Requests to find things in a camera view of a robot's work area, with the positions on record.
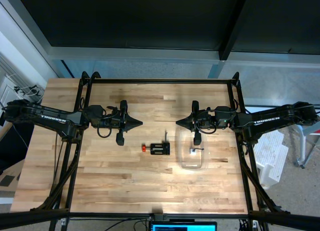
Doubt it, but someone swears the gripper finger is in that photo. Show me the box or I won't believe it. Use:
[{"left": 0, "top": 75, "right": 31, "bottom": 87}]
[
  {"left": 175, "top": 113, "right": 193, "bottom": 124},
  {"left": 126, "top": 122, "right": 144, "bottom": 134},
  {"left": 175, "top": 122, "right": 193, "bottom": 132},
  {"left": 126, "top": 112, "right": 144, "bottom": 124}
]

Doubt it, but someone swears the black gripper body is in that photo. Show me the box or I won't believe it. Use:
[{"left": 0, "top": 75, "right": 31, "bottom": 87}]
[
  {"left": 191, "top": 100, "right": 219, "bottom": 146},
  {"left": 101, "top": 100, "right": 129, "bottom": 146}
]

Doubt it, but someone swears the black clamp with orange knob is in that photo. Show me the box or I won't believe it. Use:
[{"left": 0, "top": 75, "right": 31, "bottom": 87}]
[{"left": 141, "top": 141, "right": 172, "bottom": 156}]

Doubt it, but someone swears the clear plastic tub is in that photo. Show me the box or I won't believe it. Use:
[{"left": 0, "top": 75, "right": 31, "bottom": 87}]
[{"left": 177, "top": 128, "right": 209, "bottom": 172}]

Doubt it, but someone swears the white foam packing block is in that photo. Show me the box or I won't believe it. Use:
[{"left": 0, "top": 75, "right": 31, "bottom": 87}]
[{"left": 252, "top": 129, "right": 290, "bottom": 191}]

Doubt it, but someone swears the screen with blue edge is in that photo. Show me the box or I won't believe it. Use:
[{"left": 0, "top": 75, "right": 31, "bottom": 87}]
[{"left": 149, "top": 221, "right": 218, "bottom": 231}]

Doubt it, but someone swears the grey metal stand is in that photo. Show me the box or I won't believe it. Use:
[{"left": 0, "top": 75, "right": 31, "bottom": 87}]
[{"left": 292, "top": 123, "right": 320, "bottom": 170}]

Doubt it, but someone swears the large black box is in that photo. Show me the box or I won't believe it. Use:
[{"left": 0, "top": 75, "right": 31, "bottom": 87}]
[{"left": 0, "top": 122, "right": 35, "bottom": 176}]

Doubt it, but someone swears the cardboard box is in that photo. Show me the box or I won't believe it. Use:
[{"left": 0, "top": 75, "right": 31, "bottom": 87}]
[{"left": 0, "top": 158, "right": 26, "bottom": 192}]

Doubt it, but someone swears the arm wrist cable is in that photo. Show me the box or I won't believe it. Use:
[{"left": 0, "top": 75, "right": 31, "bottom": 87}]
[
  {"left": 96, "top": 124, "right": 113, "bottom": 139},
  {"left": 193, "top": 109, "right": 219, "bottom": 135}
]

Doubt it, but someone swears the black metal frame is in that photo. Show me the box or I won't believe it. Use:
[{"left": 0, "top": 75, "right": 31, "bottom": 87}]
[{"left": 0, "top": 70, "right": 320, "bottom": 231}]

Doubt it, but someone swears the black and white cable bundle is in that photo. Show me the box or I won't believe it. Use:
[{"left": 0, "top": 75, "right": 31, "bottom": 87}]
[{"left": 13, "top": 84, "right": 45, "bottom": 97}]

